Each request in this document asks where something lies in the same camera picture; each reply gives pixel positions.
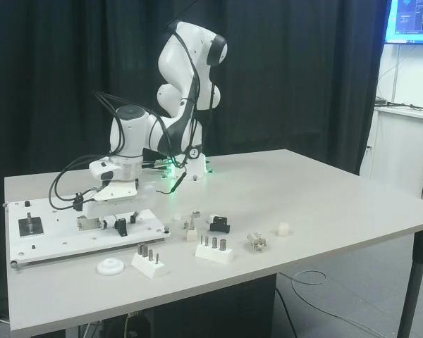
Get blue screen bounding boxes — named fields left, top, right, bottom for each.
left=384, top=0, right=423, bottom=46

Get black table leg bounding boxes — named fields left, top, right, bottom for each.
left=396, top=220, right=423, bottom=338

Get white round peg holder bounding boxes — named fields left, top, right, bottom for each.
left=194, top=242, right=234, bottom=265

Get black curtains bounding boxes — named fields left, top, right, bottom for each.
left=0, top=0, right=392, bottom=318

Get black cable at arm foot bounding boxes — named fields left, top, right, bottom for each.
left=154, top=164, right=189, bottom=196

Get black looping gripper cable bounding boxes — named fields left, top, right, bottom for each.
left=48, top=154, right=111, bottom=213

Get white task board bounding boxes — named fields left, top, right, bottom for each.
left=5, top=196, right=173, bottom=270

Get black floor cable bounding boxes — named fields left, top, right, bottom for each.
left=274, top=287, right=294, bottom=338

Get white large gear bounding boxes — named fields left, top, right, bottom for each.
left=96, top=257, right=125, bottom=275

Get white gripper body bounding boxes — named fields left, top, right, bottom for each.
left=83, top=195, right=140, bottom=220

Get white square peg holder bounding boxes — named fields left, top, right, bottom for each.
left=130, top=251, right=171, bottom=280

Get grey floor cable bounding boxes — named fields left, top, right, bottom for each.
left=289, top=268, right=403, bottom=338

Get black D-SUB plug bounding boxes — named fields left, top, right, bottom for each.
left=207, top=215, right=231, bottom=233

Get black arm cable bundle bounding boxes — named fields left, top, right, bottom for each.
left=92, top=20, right=200, bottom=170

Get white cabinet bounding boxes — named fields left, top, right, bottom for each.
left=358, top=103, right=423, bottom=204

